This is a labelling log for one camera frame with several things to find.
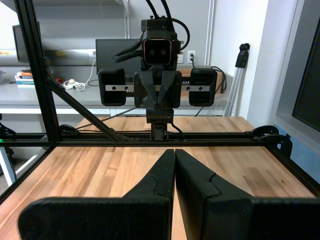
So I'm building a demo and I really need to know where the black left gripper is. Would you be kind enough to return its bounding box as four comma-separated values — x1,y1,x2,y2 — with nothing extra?
97,67,218,110

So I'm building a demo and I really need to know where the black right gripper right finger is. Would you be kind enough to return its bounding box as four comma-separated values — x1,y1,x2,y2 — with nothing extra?
175,149,320,240

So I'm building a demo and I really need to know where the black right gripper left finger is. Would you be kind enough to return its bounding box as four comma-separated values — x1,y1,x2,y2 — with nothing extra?
18,149,176,240

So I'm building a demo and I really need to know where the black monitor on workbench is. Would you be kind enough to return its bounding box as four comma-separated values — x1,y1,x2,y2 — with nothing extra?
11,23,41,64
95,38,144,74

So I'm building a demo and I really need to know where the folded silver tripod stand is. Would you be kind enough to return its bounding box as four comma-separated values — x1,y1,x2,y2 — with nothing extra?
224,42,251,118

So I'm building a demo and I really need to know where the stack of books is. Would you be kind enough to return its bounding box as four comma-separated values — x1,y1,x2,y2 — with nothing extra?
14,70,36,88

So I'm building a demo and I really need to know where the grey workbench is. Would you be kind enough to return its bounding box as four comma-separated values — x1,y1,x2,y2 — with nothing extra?
0,63,236,118

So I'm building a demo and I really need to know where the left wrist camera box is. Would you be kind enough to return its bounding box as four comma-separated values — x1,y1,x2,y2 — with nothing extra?
142,38,174,66

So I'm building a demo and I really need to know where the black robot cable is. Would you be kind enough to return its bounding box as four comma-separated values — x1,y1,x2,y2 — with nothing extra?
171,17,190,50
145,0,160,20
112,41,145,64
160,0,174,20

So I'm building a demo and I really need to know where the white cable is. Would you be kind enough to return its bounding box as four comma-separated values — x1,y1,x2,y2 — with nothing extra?
62,59,98,92

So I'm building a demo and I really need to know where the black frame clamp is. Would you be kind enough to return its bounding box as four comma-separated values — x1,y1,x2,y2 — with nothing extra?
59,124,79,135
259,134,293,158
246,124,280,138

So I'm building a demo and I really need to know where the black aluminium table frame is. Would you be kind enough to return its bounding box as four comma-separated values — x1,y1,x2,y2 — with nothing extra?
0,0,320,203

